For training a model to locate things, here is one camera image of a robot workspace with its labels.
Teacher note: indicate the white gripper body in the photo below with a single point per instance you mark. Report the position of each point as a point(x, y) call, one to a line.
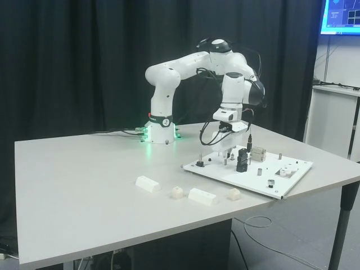
point(225, 143)

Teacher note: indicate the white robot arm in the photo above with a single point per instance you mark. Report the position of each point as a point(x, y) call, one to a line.
point(163, 92)

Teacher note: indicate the long white peg holder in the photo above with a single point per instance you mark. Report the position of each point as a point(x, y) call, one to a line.
point(204, 197)
point(148, 184)

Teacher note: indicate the black D-SUB plug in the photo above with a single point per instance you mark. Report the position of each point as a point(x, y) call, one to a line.
point(242, 161)

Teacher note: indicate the white task board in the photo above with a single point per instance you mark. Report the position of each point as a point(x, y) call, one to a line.
point(247, 180)

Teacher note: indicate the small white plug holder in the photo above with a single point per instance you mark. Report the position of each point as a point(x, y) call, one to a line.
point(235, 194)
point(177, 193)

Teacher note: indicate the metal and black waterproof plug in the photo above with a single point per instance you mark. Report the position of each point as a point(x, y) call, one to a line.
point(270, 183)

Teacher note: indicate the white large gear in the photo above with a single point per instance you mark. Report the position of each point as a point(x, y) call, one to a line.
point(293, 168)

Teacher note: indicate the white cabinet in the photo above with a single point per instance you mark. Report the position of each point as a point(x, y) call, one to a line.
point(332, 121)

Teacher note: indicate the black table leg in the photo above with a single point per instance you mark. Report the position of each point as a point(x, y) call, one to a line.
point(344, 219)

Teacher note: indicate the blue screen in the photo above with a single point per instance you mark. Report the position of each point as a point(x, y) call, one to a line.
point(341, 17)

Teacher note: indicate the black curtain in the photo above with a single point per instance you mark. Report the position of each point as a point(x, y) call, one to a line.
point(70, 56)

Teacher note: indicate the white power strip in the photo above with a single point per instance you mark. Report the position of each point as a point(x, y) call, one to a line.
point(2, 256)

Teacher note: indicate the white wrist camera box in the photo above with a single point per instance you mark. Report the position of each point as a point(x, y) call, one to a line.
point(225, 115)

